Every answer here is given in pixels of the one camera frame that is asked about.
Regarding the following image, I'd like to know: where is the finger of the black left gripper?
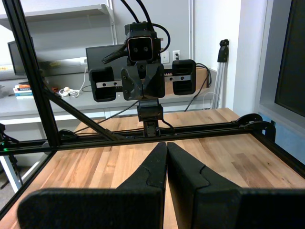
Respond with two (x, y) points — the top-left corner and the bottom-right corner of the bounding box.
(120, 66), (144, 101)
(142, 63), (165, 99)

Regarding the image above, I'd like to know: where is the grey desk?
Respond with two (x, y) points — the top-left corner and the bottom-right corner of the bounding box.
(0, 71), (216, 125)

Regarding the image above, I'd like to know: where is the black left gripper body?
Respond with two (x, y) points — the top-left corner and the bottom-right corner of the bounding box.
(89, 59), (196, 103)

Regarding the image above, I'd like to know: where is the brown cardboard box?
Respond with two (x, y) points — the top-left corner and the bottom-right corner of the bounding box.
(164, 65), (212, 95)

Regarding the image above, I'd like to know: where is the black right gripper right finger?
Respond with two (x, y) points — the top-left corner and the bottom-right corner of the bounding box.
(166, 142), (305, 229)

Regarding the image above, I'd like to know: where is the stack of books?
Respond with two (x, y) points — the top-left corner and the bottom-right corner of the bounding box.
(13, 83), (34, 98)

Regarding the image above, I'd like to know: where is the black aluminium table frame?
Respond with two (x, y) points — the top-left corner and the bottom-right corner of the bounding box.
(0, 0), (305, 218)

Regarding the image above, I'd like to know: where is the black arched frame bracket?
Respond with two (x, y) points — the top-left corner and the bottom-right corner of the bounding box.
(234, 113), (263, 125)
(245, 120), (277, 142)
(59, 129), (77, 142)

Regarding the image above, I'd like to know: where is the black computer monitor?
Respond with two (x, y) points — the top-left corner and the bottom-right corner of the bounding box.
(85, 46), (128, 73)
(7, 40), (28, 76)

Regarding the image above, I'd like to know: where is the white coiled cable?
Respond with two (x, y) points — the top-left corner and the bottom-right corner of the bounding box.
(58, 66), (89, 98)

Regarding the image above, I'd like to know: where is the silver stand with black head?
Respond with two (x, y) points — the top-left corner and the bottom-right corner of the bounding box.
(212, 39), (231, 110)

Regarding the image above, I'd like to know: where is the black left arm cable curl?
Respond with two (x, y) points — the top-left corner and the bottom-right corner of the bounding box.
(152, 23), (171, 53)

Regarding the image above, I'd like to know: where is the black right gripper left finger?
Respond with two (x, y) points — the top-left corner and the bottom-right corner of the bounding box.
(17, 142), (167, 229)

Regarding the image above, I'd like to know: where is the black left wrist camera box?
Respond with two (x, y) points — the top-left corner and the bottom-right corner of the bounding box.
(126, 37), (155, 62)

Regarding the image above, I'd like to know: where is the white wall shelf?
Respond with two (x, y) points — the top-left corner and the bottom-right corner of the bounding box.
(0, 3), (118, 47)

